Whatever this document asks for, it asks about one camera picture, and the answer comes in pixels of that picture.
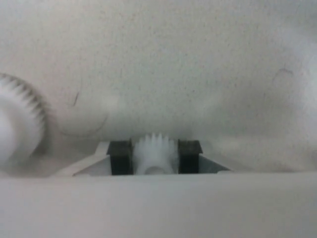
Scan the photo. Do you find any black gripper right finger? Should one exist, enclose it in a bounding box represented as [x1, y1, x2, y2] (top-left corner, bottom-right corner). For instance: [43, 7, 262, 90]
[177, 139, 233, 175]

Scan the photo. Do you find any white small gear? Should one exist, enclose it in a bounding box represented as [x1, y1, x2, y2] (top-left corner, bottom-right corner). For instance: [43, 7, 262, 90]
[133, 132, 178, 175]

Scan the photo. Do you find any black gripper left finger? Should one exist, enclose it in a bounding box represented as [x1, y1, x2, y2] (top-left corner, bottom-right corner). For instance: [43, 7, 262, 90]
[49, 140, 134, 177]

